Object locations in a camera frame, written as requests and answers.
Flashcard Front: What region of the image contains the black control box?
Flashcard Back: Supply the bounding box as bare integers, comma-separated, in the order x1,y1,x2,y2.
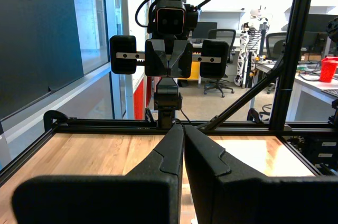
286,135,338,176

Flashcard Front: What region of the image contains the red plastic cup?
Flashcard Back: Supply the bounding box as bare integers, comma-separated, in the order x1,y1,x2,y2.
318,56,338,83

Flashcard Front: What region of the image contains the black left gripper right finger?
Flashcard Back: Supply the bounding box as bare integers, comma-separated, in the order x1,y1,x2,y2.
184,125,338,224

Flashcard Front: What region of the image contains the yellow cabinet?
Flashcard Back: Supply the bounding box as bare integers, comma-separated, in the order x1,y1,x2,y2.
190,61,202,77

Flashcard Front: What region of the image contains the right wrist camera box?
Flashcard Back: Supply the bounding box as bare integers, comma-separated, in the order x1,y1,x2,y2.
154,1,187,36

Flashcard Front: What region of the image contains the black computer monitor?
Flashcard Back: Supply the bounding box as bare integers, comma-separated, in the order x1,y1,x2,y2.
192,22,218,40
301,14,338,50

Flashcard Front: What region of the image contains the white lab desk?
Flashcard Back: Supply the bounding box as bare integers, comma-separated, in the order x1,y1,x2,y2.
255,60,338,123

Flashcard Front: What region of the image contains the red cabinet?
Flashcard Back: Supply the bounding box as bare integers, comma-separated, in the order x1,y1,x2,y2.
133,77,153,120

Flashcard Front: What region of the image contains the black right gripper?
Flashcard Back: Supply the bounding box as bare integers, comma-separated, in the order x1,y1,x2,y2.
109,35,230,79

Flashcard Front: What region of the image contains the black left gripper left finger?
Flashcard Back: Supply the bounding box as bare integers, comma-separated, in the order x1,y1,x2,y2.
11,124,184,224

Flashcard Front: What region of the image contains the black aluminium table frame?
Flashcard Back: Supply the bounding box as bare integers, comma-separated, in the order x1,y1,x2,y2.
0,0,338,190

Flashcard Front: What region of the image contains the black curved frame bracket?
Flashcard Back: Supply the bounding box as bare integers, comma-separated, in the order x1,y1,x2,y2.
247,107,265,122
43,110,70,129

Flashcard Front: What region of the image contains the white lattice humanoid figure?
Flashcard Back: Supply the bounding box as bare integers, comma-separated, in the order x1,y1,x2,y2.
234,6,271,87

